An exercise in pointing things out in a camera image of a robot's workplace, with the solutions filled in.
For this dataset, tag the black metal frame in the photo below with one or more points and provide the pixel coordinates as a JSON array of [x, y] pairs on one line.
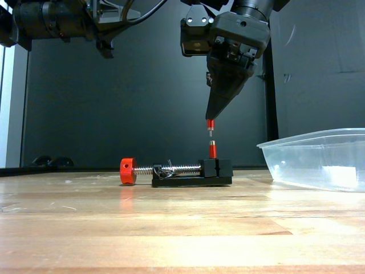
[[271, 114]]

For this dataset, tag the black vise with red knob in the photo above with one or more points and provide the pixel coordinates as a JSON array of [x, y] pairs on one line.
[[216, 171]]

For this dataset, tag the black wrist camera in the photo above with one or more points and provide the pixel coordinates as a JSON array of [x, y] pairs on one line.
[[196, 42]]

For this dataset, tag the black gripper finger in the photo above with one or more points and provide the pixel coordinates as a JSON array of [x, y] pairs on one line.
[[225, 85], [114, 14], [209, 80], [114, 30]]

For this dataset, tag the red RCA socket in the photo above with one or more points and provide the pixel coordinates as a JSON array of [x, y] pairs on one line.
[[213, 151]]

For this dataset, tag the clear plastic tub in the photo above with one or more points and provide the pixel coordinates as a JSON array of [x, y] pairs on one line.
[[299, 160]]

